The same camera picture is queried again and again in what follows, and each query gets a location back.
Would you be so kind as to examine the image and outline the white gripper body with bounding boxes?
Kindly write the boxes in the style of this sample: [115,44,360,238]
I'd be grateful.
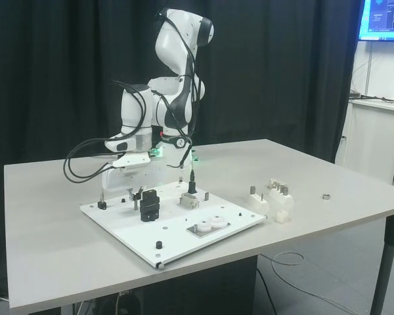
[101,163,154,195]

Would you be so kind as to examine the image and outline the white task board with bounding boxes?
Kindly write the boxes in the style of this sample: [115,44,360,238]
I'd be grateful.
[79,179,267,270]

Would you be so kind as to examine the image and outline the black USB plug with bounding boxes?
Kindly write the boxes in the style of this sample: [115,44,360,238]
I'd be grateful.
[187,159,198,195]

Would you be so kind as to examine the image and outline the white medium gear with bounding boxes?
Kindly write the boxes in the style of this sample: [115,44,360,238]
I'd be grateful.
[209,215,227,229]

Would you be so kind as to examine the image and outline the black curtain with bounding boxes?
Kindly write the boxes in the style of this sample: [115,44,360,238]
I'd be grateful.
[0,0,361,298]

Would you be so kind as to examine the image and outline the white cabinet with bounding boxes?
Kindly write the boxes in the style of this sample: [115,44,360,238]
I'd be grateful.
[334,98,394,190]

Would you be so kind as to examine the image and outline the black table leg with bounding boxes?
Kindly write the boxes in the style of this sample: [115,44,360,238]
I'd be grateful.
[370,215,394,315]

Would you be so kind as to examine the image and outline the blue screen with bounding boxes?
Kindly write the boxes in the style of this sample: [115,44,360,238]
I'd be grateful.
[359,0,394,43]

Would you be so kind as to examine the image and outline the flat white mount plate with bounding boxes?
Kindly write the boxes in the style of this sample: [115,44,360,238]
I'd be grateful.
[112,154,152,169]

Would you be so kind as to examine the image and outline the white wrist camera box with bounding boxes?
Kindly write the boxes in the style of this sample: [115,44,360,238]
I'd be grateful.
[104,138,134,153]

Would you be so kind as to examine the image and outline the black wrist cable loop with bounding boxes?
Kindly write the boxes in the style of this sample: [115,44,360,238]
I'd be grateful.
[62,138,120,182]

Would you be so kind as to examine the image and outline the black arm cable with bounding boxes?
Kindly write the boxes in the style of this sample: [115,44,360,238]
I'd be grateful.
[111,8,201,145]

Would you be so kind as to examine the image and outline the dark cable bundle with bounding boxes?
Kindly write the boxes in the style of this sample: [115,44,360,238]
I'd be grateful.
[347,93,394,106]

